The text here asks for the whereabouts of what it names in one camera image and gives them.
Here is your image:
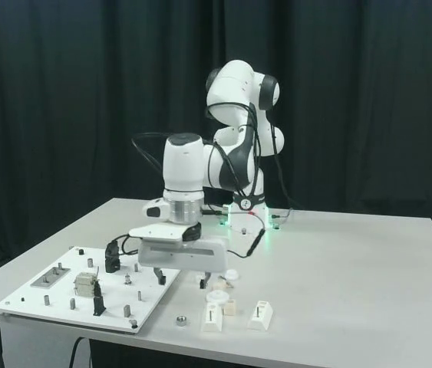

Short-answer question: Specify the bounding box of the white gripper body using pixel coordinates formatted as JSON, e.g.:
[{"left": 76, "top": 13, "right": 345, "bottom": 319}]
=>
[{"left": 138, "top": 237, "right": 229, "bottom": 271}]

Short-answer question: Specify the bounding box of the white wedge peg holder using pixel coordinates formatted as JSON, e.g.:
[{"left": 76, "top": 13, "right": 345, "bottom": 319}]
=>
[
  {"left": 246, "top": 301, "right": 275, "bottom": 330},
  {"left": 200, "top": 302, "right": 225, "bottom": 333}
]

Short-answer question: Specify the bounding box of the white large gear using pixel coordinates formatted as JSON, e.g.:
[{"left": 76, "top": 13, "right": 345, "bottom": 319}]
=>
[{"left": 206, "top": 291, "right": 229, "bottom": 306}]

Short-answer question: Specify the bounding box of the flat white mounting plate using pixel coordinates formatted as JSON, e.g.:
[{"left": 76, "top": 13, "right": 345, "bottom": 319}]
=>
[{"left": 128, "top": 223, "right": 186, "bottom": 243}]

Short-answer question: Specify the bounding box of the black upright plug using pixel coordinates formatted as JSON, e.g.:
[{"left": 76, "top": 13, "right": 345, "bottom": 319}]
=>
[{"left": 92, "top": 281, "right": 107, "bottom": 317}]

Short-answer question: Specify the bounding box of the thin black rod red tag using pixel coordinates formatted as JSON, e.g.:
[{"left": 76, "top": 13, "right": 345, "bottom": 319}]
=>
[{"left": 202, "top": 208, "right": 267, "bottom": 258}]

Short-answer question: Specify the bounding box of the white task board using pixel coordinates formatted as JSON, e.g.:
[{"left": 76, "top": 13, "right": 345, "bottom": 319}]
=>
[{"left": 0, "top": 246, "right": 190, "bottom": 335}]

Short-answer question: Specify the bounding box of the black curtain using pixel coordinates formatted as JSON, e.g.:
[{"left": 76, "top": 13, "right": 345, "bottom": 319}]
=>
[{"left": 0, "top": 0, "right": 432, "bottom": 265}]

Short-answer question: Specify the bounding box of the thin black camera cable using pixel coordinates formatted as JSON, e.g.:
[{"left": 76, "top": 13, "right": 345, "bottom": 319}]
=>
[{"left": 117, "top": 235, "right": 140, "bottom": 257}]

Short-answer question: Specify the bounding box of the small white camera box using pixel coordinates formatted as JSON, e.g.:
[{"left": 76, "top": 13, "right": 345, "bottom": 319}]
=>
[{"left": 144, "top": 198, "right": 171, "bottom": 220}]

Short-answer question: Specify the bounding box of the thin black base cable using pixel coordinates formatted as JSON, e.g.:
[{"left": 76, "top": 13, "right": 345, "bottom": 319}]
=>
[{"left": 271, "top": 206, "right": 294, "bottom": 231}]

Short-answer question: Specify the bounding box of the black cable under table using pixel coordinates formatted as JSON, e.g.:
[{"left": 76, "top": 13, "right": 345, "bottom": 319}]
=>
[{"left": 70, "top": 336, "right": 91, "bottom": 368}]

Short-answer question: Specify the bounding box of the black shoulder cable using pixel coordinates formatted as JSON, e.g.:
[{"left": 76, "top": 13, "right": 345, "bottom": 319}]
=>
[{"left": 246, "top": 102, "right": 297, "bottom": 215}]

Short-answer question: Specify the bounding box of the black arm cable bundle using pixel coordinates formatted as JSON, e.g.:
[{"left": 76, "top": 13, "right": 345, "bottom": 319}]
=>
[{"left": 130, "top": 132, "right": 239, "bottom": 192}]

